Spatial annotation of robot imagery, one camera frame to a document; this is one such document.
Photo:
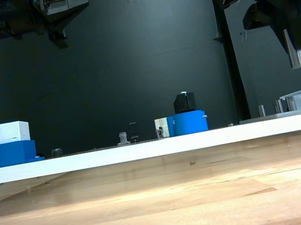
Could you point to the black block plug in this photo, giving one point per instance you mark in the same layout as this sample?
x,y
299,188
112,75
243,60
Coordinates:
x,y
183,102

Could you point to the small metal screw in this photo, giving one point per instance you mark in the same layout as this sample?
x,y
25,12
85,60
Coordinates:
x,y
230,124

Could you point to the white taskboard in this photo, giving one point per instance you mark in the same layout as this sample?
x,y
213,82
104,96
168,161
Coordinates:
x,y
145,149

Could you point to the small dark bolt head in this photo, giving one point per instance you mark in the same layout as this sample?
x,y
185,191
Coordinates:
x,y
192,163

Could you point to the short metal pin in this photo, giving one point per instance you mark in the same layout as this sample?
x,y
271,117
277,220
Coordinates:
x,y
279,106
261,110
291,103

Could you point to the grey metal pin holder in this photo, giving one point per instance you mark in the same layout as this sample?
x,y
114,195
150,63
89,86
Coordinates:
x,y
285,114

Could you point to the silver 16mm metal cylinder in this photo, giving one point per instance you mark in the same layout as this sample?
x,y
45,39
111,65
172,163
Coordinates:
x,y
297,59

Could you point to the white cube plug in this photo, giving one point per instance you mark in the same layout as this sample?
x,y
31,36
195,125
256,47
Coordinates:
x,y
14,132

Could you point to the beige connector housing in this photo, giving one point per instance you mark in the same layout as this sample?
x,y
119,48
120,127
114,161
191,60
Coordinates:
x,y
163,125

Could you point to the blue round clamp mount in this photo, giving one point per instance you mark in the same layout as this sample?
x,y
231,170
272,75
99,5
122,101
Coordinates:
x,y
190,123

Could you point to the blue square socket mount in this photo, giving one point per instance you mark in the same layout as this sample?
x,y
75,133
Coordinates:
x,y
15,154

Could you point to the black upright socket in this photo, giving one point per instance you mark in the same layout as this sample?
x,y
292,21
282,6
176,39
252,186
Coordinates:
x,y
134,130

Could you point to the small clear connector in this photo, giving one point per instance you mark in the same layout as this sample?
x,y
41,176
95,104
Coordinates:
x,y
123,139

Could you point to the small black threaded insert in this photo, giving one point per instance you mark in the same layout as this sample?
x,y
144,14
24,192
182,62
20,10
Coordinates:
x,y
57,152

